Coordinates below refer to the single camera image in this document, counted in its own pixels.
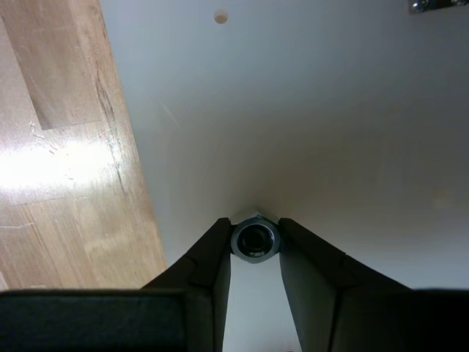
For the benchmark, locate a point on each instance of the silver M12 hex nut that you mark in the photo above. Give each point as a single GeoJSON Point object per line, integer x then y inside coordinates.
{"type": "Point", "coordinates": [256, 216]}

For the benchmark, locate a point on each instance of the white board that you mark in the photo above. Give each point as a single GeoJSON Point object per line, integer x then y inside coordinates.
{"type": "Point", "coordinates": [293, 110]}

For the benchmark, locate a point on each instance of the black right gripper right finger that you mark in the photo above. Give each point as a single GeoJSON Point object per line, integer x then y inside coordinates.
{"type": "Point", "coordinates": [366, 322]}

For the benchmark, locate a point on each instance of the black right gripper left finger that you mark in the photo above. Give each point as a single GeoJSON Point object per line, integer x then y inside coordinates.
{"type": "Point", "coordinates": [110, 322]}

